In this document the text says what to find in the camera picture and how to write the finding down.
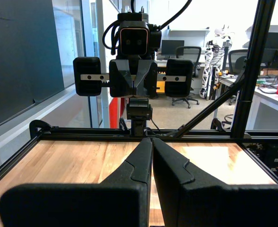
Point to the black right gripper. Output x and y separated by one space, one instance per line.
87 68

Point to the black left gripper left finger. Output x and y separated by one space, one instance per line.
82 205

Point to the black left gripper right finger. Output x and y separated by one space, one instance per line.
212 205

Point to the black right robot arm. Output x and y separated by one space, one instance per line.
139 111

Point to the yellow box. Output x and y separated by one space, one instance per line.
162 88

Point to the black office chair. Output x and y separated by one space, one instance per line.
184 99
237 61

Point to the white desk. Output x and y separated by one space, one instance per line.
271 99

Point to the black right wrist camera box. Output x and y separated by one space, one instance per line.
134 37

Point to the black aluminium frame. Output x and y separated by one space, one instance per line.
82 132

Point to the black frame clamp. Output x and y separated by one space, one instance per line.
215 123
36 124

